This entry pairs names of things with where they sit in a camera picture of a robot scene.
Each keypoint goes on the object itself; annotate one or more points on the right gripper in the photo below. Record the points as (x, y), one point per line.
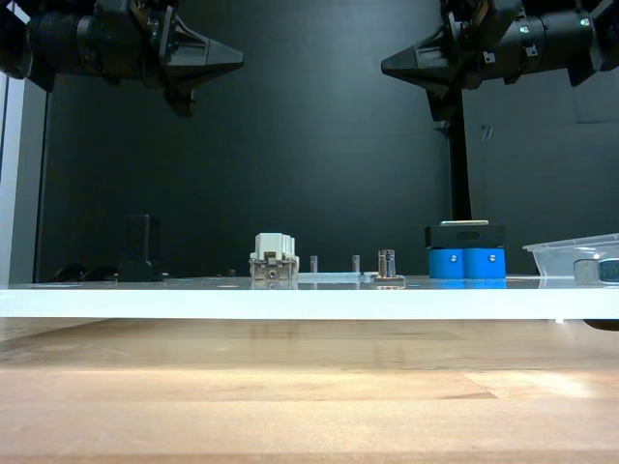
(471, 48)

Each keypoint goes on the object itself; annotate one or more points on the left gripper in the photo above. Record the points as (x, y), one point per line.
(150, 48)

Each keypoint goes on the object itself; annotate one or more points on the steel nut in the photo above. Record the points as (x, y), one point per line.
(388, 280)
(586, 270)

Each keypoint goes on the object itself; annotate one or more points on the black slotted block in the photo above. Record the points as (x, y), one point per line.
(464, 238)

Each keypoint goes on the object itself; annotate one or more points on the black upright block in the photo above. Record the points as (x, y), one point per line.
(139, 246)

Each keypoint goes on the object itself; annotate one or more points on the threaded stud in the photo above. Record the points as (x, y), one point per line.
(387, 261)

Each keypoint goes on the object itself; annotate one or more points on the blue socket block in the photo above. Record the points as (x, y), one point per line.
(486, 267)
(446, 266)

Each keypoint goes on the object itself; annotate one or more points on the beige many-pin connector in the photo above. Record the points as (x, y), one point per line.
(273, 256)

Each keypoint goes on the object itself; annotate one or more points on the short steel peg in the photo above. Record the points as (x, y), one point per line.
(356, 264)
(314, 264)

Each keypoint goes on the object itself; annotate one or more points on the clear plastic container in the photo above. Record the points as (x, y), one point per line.
(556, 256)

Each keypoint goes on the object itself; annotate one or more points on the white task board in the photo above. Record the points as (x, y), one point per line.
(242, 303)

